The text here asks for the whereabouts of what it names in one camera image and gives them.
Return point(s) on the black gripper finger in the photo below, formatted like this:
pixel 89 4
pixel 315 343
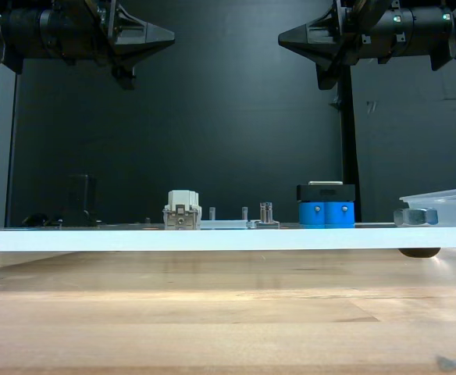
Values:
pixel 294 34
pixel 134 52
pixel 314 52
pixel 161 35

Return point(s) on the steel M12 hex nut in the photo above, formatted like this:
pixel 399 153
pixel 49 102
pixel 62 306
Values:
pixel 415 217

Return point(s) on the black vertical column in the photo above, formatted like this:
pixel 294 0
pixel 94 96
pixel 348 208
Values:
pixel 351 156

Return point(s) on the black clamp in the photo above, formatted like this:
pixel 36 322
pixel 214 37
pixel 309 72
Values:
pixel 80 199

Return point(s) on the beige connector housing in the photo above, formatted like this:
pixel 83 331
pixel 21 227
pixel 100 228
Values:
pixel 181 207

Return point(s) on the blue and black socket block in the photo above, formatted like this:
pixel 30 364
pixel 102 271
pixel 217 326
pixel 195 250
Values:
pixel 321 215

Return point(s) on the small silver stud connector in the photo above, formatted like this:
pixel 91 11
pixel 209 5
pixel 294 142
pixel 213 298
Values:
pixel 267 215

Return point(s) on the aluminium bar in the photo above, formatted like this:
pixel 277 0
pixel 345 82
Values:
pixel 224 224

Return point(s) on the clear plastic tub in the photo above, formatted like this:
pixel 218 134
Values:
pixel 454 199

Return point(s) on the white plastic board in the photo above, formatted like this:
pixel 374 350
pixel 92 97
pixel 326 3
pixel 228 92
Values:
pixel 212 240

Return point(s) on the black rubber board foot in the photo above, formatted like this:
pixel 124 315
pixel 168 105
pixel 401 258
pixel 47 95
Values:
pixel 419 253

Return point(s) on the small grey screw post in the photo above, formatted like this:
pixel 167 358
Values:
pixel 212 214
pixel 244 214

